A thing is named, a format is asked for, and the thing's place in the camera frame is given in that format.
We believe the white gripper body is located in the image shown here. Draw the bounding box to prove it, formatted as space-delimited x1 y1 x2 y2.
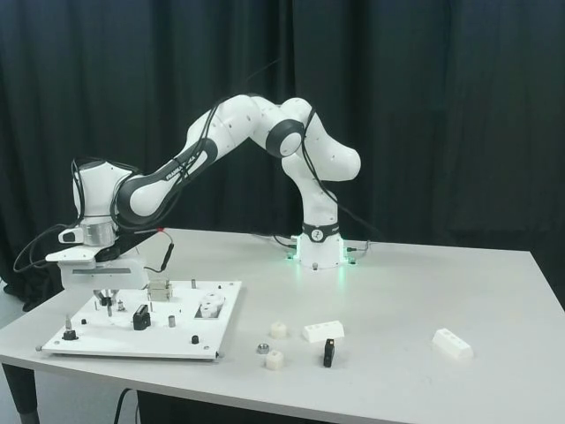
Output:
58 254 149 292

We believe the long white peg holder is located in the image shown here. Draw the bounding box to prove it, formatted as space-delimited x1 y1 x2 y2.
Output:
302 321 346 344
431 328 475 360

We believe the metal BNC plug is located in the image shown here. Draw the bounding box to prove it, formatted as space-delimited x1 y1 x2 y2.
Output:
61 314 80 342

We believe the white task board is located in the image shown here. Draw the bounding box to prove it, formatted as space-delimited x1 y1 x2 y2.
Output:
36 279 244 365

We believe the white large gear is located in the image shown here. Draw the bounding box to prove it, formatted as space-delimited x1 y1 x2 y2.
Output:
200 291 227 312

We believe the grey table leg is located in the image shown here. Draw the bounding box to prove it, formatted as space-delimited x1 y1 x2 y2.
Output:
0 361 35 424

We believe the black curtain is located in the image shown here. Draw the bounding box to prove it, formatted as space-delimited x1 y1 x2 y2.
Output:
0 0 565 313

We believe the black looping wrist cable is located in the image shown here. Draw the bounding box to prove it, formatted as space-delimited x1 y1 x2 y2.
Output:
11 223 86 278

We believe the black cable under table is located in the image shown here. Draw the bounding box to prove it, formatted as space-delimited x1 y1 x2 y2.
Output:
114 387 139 424

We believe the black cable along forearm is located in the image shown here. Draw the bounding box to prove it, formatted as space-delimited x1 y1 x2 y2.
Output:
72 102 230 233

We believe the black base cable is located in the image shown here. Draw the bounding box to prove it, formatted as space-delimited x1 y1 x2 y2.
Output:
250 232 298 249

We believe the black cable along upper arm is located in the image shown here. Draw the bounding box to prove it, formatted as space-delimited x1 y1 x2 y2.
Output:
301 107 386 243

